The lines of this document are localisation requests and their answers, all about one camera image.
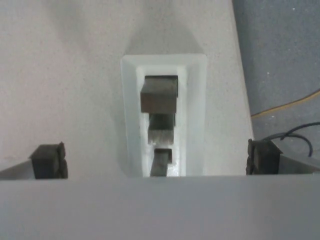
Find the black floor cable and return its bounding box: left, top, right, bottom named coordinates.
left=261, top=121, right=320, bottom=158

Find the thin pale floor cable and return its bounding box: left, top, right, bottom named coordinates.
left=250, top=89, right=320, bottom=119

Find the slim metal square peg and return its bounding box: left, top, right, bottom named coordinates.
left=150, top=148, right=174, bottom=178

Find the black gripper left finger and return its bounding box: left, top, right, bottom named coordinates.
left=0, top=141, right=69, bottom=181

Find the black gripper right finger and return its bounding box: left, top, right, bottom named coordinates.
left=246, top=138, right=320, bottom=176

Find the medium metal square peg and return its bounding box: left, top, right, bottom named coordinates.
left=148, top=113, right=176, bottom=147

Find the white square peg holder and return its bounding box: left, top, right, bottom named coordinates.
left=120, top=53, right=209, bottom=178

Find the thick metal square peg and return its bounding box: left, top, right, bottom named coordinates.
left=140, top=75, right=180, bottom=115

